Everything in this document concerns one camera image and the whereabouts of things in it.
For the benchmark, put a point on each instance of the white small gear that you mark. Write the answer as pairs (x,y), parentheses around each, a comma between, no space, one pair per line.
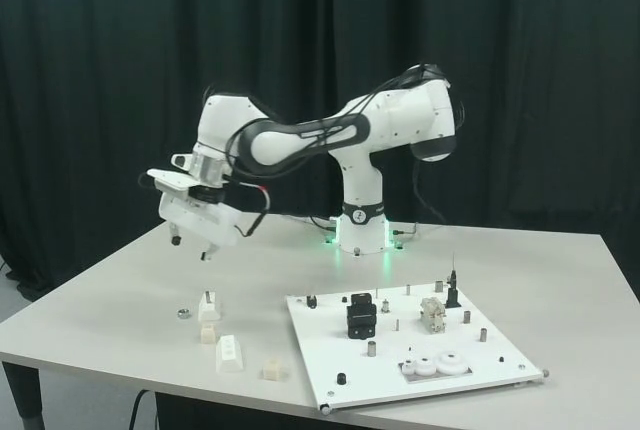
(409,367)

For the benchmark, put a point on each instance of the dark table leg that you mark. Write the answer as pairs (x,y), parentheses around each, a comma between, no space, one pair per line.
(22,395)

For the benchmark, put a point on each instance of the white medium gear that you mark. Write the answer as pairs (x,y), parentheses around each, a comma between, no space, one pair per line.
(426,365)

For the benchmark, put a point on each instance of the black connector block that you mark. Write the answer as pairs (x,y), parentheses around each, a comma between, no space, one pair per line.
(360,320)

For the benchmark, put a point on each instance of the thin black rod red tag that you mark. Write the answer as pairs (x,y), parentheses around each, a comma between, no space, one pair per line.
(256,222)

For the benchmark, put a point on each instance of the white three-hole peg holder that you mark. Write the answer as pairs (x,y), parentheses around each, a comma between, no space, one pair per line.
(229,357)

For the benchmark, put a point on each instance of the white large gear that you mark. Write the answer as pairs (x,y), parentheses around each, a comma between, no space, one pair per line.
(452,363)

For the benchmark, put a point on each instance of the black curtain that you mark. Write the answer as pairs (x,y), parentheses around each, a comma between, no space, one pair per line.
(100,50)

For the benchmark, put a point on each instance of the flat white mount plate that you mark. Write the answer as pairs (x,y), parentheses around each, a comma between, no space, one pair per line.
(170,179)

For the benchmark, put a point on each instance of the small cream plug holder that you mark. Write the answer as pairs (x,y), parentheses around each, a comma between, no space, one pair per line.
(275,371)
(208,335)

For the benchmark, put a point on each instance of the white task board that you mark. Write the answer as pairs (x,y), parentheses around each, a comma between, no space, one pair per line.
(385,387)

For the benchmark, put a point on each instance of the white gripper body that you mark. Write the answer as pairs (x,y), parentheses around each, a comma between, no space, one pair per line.
(200,222)

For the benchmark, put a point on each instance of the metal round peg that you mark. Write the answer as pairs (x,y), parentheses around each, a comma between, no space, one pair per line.
(438,285)
(484,335)
(371,349)

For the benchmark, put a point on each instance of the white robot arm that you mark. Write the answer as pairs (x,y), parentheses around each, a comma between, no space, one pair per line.
(400,120)

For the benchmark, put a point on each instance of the black plug with thin pin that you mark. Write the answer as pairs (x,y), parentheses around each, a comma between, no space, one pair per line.
(452,295)

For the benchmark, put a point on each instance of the metal BNC plug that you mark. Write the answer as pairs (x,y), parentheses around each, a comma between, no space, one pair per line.
(386,305)

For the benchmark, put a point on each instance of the white two-hole peg holder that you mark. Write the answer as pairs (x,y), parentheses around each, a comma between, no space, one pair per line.
(209,311)

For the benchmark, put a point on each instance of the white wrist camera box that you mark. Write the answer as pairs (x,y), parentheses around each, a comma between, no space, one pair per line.
(182,161)

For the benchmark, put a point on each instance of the metal hex bolt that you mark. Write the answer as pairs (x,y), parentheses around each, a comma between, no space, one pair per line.
(182,313)

